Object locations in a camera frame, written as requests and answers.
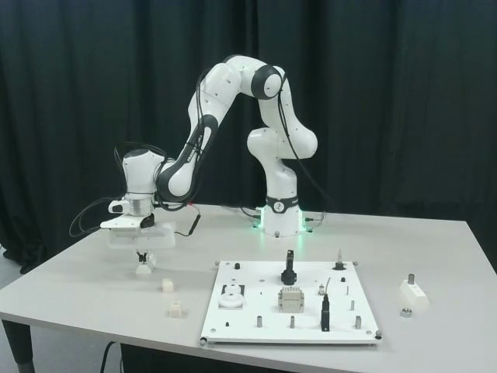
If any black equipment box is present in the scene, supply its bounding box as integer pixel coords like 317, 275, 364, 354
120, 343, 249, 373

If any silver wrist ring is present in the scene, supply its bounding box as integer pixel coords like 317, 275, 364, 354
126, 196, 152, 217

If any thin black rod on wire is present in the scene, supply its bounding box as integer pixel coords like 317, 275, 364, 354
155, 200, 203, 236

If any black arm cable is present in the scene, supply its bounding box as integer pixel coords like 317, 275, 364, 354
186, 68, 218, 183

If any white task board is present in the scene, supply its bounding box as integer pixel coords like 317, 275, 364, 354
200, 259, 384, 346

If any black D-SUB plug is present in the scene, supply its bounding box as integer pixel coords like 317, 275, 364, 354
280, 249, 298, 285

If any white large gear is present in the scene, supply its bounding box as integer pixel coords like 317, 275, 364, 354
219, 294, 245, 311

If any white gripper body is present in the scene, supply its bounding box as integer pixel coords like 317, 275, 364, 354
106, 223, 177, 250

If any flat white mounting plate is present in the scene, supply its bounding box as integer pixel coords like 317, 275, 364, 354
99, 215, 144, 230

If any black curtain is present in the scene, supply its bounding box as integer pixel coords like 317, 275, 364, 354
0, 0, 497, 265

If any black USB plug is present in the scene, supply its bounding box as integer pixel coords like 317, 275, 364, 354
320, 276, 333, 332

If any dark table leg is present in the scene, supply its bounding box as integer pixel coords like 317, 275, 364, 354
2, 319, 33, 373

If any black looped gripper cable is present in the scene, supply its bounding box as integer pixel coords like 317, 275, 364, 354
68, 197, 117, 239

